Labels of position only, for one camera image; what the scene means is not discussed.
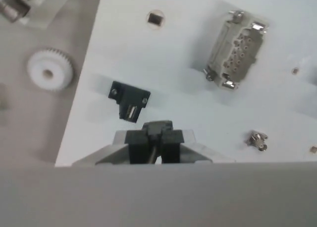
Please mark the white square peg holder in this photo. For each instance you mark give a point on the white square peg holder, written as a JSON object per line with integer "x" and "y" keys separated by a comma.
{"x": 47, "y": 16}

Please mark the white task board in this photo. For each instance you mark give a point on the white task board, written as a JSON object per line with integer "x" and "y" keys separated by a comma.
{"x": 173, "y": 63}

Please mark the white medium gear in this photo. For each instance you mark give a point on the white medium gear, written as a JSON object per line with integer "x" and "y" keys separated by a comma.
{"x": 57, "y": 63}

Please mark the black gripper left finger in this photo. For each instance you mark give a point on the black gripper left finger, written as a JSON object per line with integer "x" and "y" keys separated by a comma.
{"x": 138, "y": 145}

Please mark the black USB plug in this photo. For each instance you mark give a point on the black USB plug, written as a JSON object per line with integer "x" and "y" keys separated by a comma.
{"x": 158, "y": 128}

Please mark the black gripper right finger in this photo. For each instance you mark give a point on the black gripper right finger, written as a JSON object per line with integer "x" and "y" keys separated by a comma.
{"x": 173, "y": 145}

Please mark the large metal square peg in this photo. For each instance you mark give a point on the large metal square peg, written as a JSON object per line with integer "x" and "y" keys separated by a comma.
{"x": 15, "y": 12}

